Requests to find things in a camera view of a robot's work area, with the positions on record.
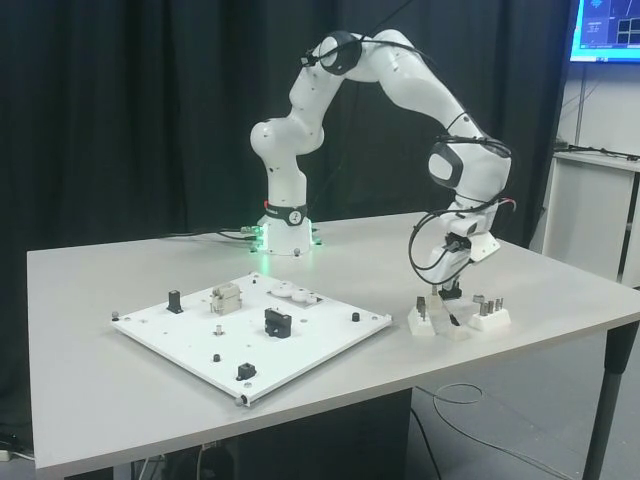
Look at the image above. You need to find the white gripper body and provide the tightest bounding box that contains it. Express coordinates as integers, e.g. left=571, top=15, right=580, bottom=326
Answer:
left=425, top=244, right=475, bottom=292

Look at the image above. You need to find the white square peg holder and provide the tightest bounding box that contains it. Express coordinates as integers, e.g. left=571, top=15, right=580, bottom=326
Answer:
left=408, top=304, right=442, bottom=335

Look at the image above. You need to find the small white USB holder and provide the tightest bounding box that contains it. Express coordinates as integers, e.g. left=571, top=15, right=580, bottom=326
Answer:
left=438, top=314, right=470, bottom=342

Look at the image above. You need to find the white round peg holder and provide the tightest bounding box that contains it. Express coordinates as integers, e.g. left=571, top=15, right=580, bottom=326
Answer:
left=467, top=305, right=512, bottom=332

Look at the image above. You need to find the white cabinet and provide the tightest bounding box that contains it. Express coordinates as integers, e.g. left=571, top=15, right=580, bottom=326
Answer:
left=528, top=148, right=640, bottom=290

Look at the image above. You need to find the dark grey table leg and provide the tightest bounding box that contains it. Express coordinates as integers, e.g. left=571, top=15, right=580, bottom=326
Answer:
left=593, top=319, right=637, bottom=480

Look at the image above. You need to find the black box under table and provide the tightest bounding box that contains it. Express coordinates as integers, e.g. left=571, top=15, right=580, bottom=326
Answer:
left=130, top=388, right=414, bottom=480

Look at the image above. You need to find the white task board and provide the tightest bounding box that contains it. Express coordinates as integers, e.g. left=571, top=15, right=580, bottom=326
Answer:
left=110, top=271, right=393, bottom=407

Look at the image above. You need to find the blue screen monitor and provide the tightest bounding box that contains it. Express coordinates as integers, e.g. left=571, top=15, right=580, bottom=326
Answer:
left=568, top=0, right=640, bottom=65

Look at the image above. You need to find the black curtain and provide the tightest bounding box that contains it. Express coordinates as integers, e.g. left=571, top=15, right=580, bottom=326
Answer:
left=0, top=0, right=584, bottom=254

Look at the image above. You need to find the flat white mount plate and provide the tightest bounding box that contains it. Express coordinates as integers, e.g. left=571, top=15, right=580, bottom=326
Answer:
left=468, top=230, right=502, bottom=263

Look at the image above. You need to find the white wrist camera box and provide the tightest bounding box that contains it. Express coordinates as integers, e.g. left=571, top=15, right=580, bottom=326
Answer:
left=448, top=216, right=482, bottom=239

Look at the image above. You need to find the black looped wrist cable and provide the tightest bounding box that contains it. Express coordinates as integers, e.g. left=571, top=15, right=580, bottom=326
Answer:
left=406, top=209, right=454, bottom=288

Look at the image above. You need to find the grey floor cable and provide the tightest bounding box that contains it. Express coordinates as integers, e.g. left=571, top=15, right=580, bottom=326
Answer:
left=430, top=383, right=504, bottom=480

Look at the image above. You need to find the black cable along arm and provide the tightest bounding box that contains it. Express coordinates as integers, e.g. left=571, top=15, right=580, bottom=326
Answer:
left=299, top=30, right=516, bottom=156

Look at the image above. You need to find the black cable bundle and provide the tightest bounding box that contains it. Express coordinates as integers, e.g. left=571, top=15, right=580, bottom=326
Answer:
left=552, top=141, right=640, bottom=162

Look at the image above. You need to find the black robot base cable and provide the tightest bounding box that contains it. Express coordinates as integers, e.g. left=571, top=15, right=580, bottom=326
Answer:
left=169, top=226, right=267, bottom=245

